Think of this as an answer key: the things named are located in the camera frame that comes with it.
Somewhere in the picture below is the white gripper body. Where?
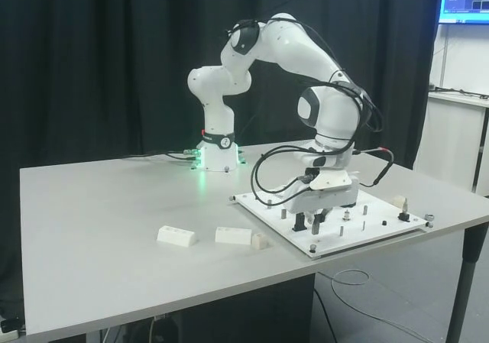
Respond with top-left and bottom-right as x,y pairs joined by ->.
288,183 -> 361,214

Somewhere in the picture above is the white square-hole peg holder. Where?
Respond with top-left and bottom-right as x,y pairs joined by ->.
214,225 -> 254,247

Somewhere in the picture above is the white round-hole peg holder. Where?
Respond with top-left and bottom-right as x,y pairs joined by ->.
156,224 -> 198,248

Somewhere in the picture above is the white task board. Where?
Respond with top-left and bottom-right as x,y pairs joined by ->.
228,189 -> 437,262

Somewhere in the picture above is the white cabinet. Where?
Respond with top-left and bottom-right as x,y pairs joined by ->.
413,86 -> 489,198

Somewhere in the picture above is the grey table leg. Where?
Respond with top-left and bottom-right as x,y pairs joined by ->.
444,225 -> 485,343

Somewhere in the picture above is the black curtain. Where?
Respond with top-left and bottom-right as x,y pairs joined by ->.
0,0 -> 446,206

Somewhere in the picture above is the white power strip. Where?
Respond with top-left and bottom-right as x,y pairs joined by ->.
0,317 -> 21,341

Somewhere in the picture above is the black looping cable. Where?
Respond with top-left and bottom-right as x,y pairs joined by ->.
249,143 -> 320,203

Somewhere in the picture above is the grey floor cable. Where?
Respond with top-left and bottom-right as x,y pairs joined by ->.
329,267 -> 449,343

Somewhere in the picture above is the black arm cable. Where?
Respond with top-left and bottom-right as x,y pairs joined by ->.
223,17 -> 385,157

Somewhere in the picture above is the black base cable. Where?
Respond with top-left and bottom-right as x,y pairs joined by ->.
124,148 -> 200,162

